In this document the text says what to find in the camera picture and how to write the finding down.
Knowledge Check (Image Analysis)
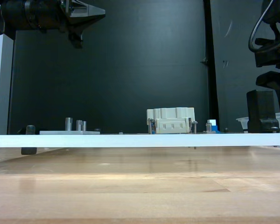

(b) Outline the small blue white connector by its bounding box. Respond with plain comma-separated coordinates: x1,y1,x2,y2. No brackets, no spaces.
207,119,218,133

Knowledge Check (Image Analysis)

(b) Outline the beige multi-pin connector housing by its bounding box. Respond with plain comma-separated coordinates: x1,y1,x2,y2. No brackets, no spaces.
146,107,198,134

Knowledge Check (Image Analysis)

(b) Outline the grey metal plate with pegs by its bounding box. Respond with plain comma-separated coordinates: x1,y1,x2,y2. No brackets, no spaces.
39,117,101,135

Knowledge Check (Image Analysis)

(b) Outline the white task board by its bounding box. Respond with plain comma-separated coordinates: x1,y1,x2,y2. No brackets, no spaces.
0,132,280,149

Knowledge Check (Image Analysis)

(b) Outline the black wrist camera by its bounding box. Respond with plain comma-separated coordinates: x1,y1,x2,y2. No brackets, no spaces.
254,35,280,69

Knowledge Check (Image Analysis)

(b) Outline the black USB socket mount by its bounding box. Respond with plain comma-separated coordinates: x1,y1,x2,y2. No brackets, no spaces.
246,90,280,133

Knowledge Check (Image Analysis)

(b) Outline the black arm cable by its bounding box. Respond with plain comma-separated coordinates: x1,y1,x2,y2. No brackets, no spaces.
248,0,273,52

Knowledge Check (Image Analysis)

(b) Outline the black vertical wall post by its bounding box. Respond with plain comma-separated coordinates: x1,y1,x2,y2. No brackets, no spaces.
203,0,220,134

